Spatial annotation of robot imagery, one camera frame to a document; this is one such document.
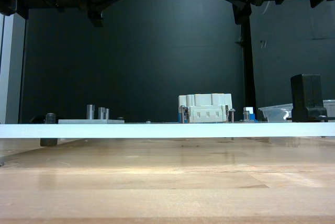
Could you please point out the grey connector hub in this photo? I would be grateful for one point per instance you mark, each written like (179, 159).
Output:
(206, 112)

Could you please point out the small silver connector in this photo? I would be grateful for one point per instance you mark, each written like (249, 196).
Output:
(245, 116)

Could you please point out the small blue white connector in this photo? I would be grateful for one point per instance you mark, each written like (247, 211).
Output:
(252, 117)

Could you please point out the clear plastic tub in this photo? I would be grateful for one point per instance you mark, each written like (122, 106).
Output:
(274, 112)

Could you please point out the aluminium plate with pins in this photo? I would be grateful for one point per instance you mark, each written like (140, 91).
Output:
(89, 121)

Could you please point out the black board bolt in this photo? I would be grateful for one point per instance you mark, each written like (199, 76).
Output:
(51, 118)

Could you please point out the white board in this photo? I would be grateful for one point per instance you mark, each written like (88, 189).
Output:
(167, 131)

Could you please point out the black metal frame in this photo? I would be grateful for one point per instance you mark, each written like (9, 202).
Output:
(248, 64)

